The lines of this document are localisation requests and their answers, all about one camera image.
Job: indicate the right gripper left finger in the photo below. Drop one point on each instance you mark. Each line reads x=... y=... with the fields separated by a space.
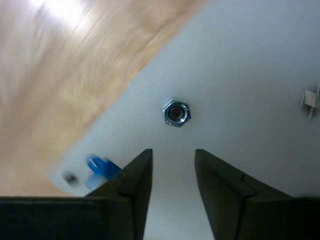
x=140 y=180

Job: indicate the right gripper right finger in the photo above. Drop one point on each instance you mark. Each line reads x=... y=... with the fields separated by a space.
x=220 y=190

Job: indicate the silver M12 hex nut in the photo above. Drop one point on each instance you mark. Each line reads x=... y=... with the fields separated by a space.
x=165 y=113

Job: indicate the blue holder with white socket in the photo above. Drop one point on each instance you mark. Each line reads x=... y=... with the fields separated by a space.
x=100 y=166

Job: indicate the small black corner screw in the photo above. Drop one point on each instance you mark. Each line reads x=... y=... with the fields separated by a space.
x=70 y=176

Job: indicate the silver cylindrical connector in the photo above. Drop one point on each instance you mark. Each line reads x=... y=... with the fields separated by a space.
x=309 y=98

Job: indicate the white board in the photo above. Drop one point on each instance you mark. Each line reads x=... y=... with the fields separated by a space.
x=237 y=62

